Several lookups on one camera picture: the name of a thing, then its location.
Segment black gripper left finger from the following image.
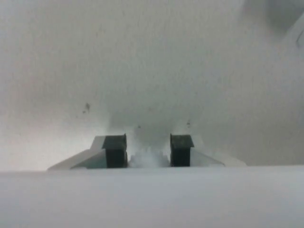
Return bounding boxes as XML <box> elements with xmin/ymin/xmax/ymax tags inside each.
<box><xmin>47</xmin><ymin>133</ymin><xmax>128</xmax><ymax>171</ymax></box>

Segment white small gear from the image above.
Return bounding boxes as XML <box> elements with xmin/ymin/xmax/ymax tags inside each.
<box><xmin>129</xmin><ymin>147</ymin><xmax>171</xmax><ymax>168</ymax></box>

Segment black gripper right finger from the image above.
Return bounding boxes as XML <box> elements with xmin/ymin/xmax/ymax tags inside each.
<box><xmin>170</xmin><ymin>133</ymin><xmax>225</xmax><ymax>167</ymax></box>

